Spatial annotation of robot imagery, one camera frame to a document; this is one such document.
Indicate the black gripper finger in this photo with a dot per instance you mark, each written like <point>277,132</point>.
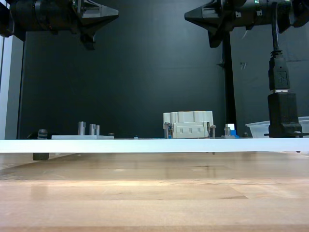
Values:
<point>106,12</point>
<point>205,12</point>
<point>210,25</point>
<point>96,24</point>

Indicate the beige multi-pin connector housing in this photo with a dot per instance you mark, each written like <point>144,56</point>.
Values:
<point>188,120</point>

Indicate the black USB socket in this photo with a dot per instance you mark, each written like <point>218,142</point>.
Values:
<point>282,113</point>

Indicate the small blue white connector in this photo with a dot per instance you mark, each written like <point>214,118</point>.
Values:
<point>233,134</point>

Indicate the silver metal peg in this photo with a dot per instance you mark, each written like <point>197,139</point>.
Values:
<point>92,129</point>
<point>82,128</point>
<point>98,130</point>

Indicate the clear plastic tub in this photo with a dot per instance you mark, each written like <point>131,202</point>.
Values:
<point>259,129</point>

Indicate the grey metal plate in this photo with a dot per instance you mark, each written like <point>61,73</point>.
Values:
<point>72,137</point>

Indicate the black threaded corner screw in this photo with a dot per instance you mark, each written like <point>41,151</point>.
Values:
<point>43,134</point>

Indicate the white task board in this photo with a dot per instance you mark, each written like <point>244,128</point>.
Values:
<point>144,146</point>

